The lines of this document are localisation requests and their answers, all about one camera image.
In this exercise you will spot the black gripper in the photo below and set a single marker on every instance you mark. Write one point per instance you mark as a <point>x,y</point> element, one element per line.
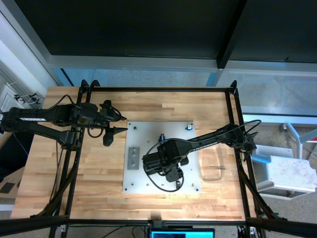
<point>172,177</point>
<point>106,119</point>

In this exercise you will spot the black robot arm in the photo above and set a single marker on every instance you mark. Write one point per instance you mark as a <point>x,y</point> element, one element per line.
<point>32,119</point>
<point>205,143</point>

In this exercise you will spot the black connector housing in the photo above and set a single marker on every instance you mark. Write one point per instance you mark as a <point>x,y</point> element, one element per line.
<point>177,185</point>

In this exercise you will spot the small blue white connector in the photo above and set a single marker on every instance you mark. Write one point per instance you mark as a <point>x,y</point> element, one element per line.
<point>189,127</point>

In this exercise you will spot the white mounting board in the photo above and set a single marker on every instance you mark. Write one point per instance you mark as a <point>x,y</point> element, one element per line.
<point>148,134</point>

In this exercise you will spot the clear plastic tub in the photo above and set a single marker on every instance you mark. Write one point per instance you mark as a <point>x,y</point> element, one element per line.
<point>210,166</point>

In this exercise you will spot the grey metal plate with pegs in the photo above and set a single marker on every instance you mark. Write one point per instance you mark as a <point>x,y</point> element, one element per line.
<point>133,167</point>

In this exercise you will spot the blue clamp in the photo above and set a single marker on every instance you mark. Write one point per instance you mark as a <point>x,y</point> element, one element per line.
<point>162,136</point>

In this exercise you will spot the laptop screen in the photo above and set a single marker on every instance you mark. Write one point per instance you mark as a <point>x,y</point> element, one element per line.
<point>180,234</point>

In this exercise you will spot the grey step stool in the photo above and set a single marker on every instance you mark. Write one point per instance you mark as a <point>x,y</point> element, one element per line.
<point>289,173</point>

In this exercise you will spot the brown cardboard box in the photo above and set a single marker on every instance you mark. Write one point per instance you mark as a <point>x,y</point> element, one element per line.
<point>12,178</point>

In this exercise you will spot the pale blue metal stand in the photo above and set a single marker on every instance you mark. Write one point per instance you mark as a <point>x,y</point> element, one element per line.
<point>294,132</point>

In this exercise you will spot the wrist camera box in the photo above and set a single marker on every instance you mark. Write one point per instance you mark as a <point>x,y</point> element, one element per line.
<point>185,162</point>

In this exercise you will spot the black aluminium frame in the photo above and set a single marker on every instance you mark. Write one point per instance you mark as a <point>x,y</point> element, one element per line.
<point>158,89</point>

